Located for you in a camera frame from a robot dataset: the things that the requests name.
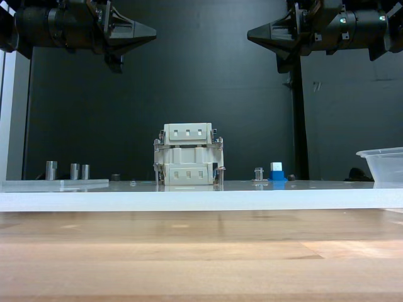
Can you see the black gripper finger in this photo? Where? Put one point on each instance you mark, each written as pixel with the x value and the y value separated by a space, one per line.
pixel 132 33
pixel 274 34

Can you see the beige HAN10-E connector insert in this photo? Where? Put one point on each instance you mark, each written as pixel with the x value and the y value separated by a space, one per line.
pixel 187 133

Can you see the beige connector base with screws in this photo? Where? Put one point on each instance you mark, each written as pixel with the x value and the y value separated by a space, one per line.
pixel 187 157

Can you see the white square plug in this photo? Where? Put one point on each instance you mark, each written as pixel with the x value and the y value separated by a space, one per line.
pixel 276 166

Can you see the small silver threaded socket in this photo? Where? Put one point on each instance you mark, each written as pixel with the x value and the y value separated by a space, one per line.
pixel 259 174

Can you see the blue plastic holder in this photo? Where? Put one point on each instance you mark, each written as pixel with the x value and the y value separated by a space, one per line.
pixel 277 176

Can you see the black knurled screw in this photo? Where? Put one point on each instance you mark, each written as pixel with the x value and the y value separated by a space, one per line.
pixel 116 177
pixel 291 177

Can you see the black rounded object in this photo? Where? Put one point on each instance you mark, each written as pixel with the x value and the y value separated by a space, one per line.
pixel 359 175

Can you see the clear plastic tub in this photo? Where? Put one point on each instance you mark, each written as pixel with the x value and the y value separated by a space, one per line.
pixel 385 166

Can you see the clear acrylic plate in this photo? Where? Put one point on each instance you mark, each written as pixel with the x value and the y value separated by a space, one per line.
pixel 53 183

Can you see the white board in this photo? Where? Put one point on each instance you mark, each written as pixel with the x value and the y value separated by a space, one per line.
pixel 201 198

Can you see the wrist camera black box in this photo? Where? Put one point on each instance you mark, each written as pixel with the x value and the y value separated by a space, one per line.
pixel 285 64
pixel 115 64

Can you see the black vertical frame post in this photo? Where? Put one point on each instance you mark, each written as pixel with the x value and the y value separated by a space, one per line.
pixel 299 126

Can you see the pale vertical frame post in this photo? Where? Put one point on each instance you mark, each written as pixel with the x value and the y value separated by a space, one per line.
pixel 14 126

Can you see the notched silver metal post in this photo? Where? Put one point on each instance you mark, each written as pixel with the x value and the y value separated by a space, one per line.
pixel 51 171

